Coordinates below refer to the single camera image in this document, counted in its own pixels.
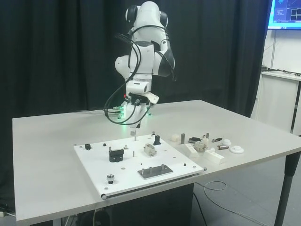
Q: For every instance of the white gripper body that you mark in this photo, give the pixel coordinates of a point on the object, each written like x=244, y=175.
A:
x=135, y=115

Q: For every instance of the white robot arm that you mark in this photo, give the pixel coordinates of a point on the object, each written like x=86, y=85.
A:
x=145, y=54

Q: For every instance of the large metal square peg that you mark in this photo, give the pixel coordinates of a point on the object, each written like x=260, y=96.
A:
x=183, y=138

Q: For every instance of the long white peg holder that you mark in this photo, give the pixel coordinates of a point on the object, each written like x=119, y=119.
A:
x=191, y=150
x=214, y=157

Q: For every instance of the small white peg holder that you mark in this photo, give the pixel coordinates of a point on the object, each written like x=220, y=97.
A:
x=206, y=142

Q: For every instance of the flat white mounting plate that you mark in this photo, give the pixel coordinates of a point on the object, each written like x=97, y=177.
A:
x=152, y=97

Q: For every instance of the white task board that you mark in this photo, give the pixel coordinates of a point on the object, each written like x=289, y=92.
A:
x=131, y=169

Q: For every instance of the metal bolt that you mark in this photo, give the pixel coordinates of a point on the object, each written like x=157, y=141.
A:
x=110, y=179

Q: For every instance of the beige waterproof plug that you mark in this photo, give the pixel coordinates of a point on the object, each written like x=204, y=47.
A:
x=200, y=147

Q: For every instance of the white medium gear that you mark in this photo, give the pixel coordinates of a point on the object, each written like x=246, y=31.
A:
x=227, y=142

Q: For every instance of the black curtain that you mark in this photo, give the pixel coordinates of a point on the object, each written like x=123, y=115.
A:
x=58, y=58

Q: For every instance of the white large gear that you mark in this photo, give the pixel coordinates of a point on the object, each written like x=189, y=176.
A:
x=237, y=150

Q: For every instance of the black table leg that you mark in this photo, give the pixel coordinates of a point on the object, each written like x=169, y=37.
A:
x=285, y=188

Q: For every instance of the blue screen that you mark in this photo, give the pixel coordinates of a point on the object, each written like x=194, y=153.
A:
x=285, y=13

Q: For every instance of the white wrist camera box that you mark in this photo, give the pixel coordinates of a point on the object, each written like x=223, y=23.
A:
x=137, y=87

